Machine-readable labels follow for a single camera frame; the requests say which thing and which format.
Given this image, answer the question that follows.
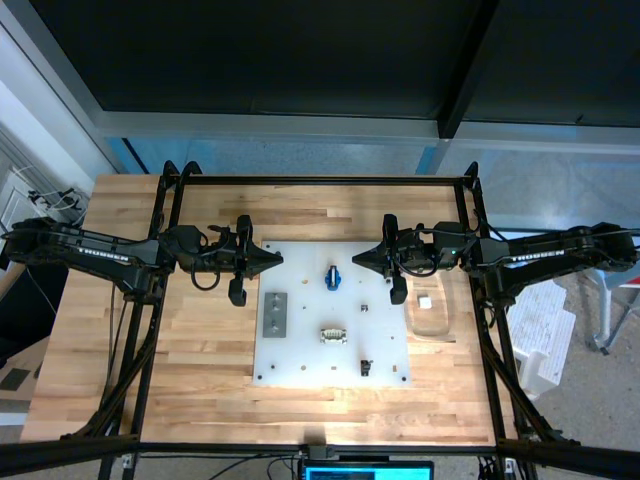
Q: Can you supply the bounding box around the grey metal stand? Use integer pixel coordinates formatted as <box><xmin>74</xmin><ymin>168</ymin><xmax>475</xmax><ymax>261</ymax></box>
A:
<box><xmin>574</xmin><ymin>244</ymin><xmax>640</xmax><ymax>357</ymax></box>

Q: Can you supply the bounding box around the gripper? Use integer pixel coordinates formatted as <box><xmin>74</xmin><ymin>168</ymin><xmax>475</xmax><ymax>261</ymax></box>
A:
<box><xmin>351</xmin><ymin>214</ymin><xmax>437</xmax><ymax>306</ymax></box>
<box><xmin>199</xmin><ymin>215</ymin><xmax>285</xmax><ymax>308</ymax></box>

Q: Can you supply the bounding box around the grey metal plate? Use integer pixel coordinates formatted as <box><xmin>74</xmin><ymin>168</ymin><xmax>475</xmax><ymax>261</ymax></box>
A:
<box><xmin>262</xmin><ymin>291</ymin><xmax>289</xmax><ymax>339</ymax></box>

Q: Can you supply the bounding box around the brown cardboard box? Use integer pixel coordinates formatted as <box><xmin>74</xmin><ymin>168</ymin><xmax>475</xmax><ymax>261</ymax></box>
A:
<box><xmin>0</xmin><ymin>334</ymin><xmax>51</xmax><ymax>426</ymax></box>

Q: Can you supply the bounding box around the clear plastic tub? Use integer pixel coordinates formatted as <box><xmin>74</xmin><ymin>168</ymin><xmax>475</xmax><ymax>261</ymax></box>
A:
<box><xmin>405</xmin><ymin>276</ymin><xmax>452</xmax><ymax>344</ymax></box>

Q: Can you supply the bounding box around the laptop screen with blue edge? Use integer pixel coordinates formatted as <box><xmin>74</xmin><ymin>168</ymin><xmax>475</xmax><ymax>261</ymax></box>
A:
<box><xmin>298</xmin><ymin>459</ymin><xmax>435</xmax><ymax>480</ymax></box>

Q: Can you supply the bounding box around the small black table camera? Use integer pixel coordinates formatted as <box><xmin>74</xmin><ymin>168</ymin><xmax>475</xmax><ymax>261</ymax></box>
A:
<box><xmin>304</xmin><ymin>433</ymin><xmax>335</xmax><ymax>460</ymax></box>

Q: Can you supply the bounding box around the black wall post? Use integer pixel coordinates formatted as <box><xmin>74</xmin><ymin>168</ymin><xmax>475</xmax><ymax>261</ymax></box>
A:
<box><xmin>437</xmin><ymin>0</ymin><xmax>501</xmax><ymax>140</ymax></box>

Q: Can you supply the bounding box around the white task board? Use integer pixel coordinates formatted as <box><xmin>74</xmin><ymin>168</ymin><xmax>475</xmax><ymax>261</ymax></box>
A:
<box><xmin>253</xmin><ymin>239</ymin><xmax>412</xmax><ymax>387</ymax></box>

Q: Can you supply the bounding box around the gripper cable loop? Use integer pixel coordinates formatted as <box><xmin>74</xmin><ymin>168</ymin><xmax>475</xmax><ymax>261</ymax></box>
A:
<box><xmin>191</xmin><ymin>269</ymin><xmax>222</xmax><ymax>293</ymax></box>
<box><xmin>398</xmin><ymin>227</ymin><xmax>439</xmax><ymax>278</ymax></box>

